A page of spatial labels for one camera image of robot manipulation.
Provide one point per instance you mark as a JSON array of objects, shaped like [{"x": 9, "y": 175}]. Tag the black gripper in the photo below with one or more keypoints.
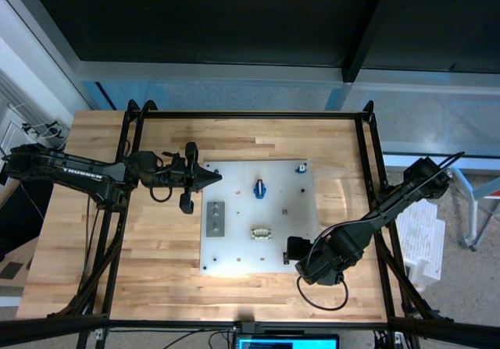
[
  {"x": 189, "y": 181},
  {"x": 297, "y": 248}
]

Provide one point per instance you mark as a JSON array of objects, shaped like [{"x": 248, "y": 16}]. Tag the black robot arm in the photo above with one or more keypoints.
[
  {"x": 78, "y": 171},
  {"x": 394, "y": 202}
]

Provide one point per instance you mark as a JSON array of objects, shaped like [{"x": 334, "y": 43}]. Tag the grey metal bar holder plate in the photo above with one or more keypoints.
[{"x": 220, "y": 220}]

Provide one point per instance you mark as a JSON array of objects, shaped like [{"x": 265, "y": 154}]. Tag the beige connector housing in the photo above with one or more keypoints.
[{"x": 261, "y": 235}]

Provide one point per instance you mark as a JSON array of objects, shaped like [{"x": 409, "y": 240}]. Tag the blue plastic connector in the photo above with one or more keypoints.
[{"x": 256, "y": 193}]

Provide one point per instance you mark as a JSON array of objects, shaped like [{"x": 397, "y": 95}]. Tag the clear plastic tub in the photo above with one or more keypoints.
[{"x": 332, "y": 208}]

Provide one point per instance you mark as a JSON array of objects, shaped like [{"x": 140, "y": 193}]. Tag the white task board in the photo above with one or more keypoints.
[{"x": 234, "y": 243}]

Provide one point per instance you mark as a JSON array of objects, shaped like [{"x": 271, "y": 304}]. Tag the small blue white socket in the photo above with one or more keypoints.
[{"x": 301, "y": 168}]

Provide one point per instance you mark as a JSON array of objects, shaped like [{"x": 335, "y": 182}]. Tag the laptop screen blue edge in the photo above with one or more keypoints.
[{"x": 285, "y": 343}]

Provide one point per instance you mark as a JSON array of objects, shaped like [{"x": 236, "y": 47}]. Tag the white perforated foam block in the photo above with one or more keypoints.
[{"x": 423, "y": 239}]

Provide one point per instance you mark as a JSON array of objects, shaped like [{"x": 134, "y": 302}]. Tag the power strip with plugs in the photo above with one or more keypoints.
[{"x": 43, "y": 130}]

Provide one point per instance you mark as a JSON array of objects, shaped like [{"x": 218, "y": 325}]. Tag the grey metal stand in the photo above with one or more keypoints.
[{"x": 473, "y": 224}]

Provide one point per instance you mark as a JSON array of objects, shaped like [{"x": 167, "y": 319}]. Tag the small black table camera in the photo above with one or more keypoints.
[{"x": 247, "y": 323}]

